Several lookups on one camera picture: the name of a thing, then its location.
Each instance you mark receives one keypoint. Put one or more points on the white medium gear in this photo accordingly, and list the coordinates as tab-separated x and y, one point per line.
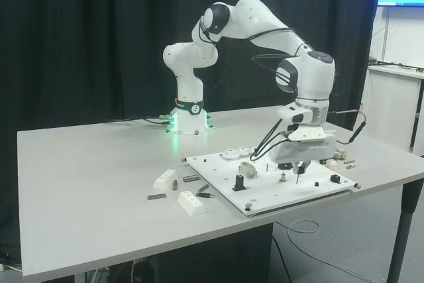
244	152

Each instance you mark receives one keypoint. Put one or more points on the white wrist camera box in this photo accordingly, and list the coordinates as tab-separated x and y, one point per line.
295	116

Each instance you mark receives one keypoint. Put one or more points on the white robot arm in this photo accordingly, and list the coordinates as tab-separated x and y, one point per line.
251	21

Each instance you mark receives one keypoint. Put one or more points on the white large gear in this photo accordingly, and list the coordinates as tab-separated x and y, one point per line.
231	155

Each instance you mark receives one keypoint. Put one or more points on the small dark cylinder part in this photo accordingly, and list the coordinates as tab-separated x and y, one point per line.
174	185

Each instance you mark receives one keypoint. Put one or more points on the black under-table cabinet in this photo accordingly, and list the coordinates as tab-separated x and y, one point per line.
215	256

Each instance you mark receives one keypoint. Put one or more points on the small white holder block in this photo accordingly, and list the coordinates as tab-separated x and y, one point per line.
332	163

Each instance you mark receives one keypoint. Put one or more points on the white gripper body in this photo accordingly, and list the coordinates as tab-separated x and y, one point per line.
308	152

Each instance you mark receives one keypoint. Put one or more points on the black curtain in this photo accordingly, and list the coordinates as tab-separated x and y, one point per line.
83	31

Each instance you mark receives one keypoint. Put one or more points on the small metal bolt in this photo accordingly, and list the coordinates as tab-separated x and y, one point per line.
352	165

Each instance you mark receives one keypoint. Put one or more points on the dark table leg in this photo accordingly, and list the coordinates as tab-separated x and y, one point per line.
407	230

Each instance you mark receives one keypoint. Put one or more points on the white task board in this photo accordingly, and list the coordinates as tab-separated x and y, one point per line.
265	197

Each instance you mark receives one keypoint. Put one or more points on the thick metal round peg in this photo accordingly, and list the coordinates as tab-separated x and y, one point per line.
191	178

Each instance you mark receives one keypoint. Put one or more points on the metal BNC plug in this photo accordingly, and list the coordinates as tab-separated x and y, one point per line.
283	177

